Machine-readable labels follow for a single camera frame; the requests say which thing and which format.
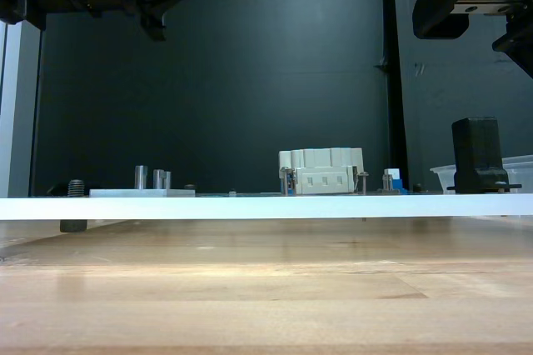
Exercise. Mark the black threaded standoff screw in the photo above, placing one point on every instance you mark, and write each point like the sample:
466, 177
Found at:
76, 188

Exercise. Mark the small black knob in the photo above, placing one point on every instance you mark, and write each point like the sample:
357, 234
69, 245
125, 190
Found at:
416, 187

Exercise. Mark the black vertical post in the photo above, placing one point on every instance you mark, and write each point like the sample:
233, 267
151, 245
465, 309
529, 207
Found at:
393, 121

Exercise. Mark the thick steel bar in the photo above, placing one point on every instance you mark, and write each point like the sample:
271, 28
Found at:
141, 178

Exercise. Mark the black corner bolt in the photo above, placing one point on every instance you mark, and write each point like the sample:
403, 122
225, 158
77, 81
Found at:
190, 186

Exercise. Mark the beige connector housing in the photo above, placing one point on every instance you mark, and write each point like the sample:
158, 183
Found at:
325, 180

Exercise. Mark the thin steel bar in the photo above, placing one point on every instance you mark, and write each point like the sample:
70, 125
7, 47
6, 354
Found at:
168, 180

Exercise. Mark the clear plastic tub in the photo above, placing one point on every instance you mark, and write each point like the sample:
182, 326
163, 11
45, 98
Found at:
441, 180

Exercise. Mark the black plug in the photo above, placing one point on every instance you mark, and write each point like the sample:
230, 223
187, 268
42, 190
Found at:
476, 151

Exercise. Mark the small silver socket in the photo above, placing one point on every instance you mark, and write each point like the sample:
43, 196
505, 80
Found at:
386, 185

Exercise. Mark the medium steel bar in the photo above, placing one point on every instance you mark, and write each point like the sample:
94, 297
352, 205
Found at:
158, 180

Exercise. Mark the grey metal bar plate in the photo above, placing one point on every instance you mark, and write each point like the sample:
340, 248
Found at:
125, 192

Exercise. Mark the white taskboard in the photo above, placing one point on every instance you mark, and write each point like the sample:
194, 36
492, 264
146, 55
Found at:
266, 207

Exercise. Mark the small blue white connector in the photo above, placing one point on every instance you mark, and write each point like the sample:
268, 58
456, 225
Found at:
395, 173

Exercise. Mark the silver connector screw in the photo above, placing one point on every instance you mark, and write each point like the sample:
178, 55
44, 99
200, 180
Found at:
363, 182

